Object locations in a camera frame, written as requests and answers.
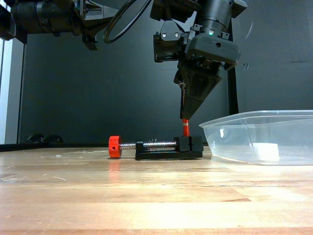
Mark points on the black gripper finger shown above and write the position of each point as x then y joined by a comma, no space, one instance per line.
178,77
200,85
93,12
93,27

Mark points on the clear plastic container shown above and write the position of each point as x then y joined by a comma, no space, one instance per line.
232,137

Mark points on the black vise with red knob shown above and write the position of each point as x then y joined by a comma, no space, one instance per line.
168,155

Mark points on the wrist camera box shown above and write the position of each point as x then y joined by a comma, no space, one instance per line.
166,49

